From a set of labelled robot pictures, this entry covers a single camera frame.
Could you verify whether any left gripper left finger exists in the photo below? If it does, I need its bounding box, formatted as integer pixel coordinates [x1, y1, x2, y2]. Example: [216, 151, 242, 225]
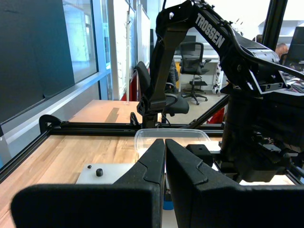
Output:
[10, 139, 166, 228]

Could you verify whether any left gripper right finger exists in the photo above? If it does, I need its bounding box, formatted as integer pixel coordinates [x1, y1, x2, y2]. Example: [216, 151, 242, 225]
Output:
[165, 139, 304, 228]

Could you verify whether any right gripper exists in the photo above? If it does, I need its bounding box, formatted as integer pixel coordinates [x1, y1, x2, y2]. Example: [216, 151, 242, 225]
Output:
[186, 94, 304, 185]

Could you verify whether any clear plastic container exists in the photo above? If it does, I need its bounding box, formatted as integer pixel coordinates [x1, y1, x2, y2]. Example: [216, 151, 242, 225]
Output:
[134, 128, 211, 159]

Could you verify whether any white task board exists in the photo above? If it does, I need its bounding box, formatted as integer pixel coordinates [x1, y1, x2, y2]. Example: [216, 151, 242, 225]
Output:
[76, 163, 178, 228]

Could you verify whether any blue socket block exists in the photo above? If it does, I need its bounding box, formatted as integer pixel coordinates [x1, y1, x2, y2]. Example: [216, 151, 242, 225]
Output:
[162, 199, 174, 211]

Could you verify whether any black office chair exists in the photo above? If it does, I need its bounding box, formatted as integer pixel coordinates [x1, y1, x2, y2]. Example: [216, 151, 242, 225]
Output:
[135, 61, 190, 117]
[179, 42, 212, 105]

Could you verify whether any wooden desk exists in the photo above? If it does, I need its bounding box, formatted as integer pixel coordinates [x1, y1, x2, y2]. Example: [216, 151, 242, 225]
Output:
[68, 99, 143, 124]

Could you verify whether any person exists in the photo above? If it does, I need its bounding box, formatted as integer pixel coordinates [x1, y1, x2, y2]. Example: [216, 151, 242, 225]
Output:
[275, 43, 289, 60]

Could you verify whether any black computer monitor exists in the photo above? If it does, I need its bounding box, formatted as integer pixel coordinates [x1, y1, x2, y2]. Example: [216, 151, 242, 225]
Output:
[288, 26, 304, 65]

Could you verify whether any window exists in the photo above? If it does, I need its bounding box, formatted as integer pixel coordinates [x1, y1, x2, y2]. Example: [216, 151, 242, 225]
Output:
[63, 0, 98, 84]

